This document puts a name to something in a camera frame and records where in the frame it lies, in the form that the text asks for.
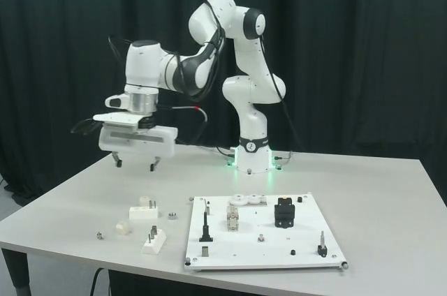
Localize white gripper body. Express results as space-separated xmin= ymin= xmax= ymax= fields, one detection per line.
xmin=98 ymin=124 xmax=178 ymax=156

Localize flat white mounting plate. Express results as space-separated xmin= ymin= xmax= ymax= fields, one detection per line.
xmin=92 ymin=111 xmax=139 ymax=128

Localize white peg holder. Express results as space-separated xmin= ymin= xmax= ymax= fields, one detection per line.
xmin=140 ymin=231 xmax=167 ymax=256
xmin=128 ymin=205 xmax=161 ymax=221

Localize white task board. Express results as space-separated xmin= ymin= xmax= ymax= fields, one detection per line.
xmin=184 ymin=193 xmax=349 ymax=271

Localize black D-SUB plug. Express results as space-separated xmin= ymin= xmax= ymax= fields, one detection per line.
xmin=273 ymin=197 xmax=297 ymax=230

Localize black curtain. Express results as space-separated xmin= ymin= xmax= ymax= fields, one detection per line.
xmin=0 ymin=0 xmax=447 ymax=194

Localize black table leg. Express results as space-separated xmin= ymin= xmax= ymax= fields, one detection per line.
xmin=1 ymin=249 xmax=29 ymax=296

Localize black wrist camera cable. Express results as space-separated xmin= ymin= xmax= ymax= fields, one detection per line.
xmin=71 ymin=117 xmax=105 ymax=135

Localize black base cable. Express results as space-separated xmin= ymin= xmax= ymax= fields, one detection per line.
xmin=174 ymin=140 xmax=238 ymax=157
xmin=273 ymin=151 xmax=294 ymax=168

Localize black plug with short cable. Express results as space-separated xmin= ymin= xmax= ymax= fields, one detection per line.
xmin=198 ymin=199 xmax=214 ymax=243

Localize black hanging arm cable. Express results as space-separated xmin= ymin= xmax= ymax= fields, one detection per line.
xmin=258 ymin=34 xmax=301 ymax=157

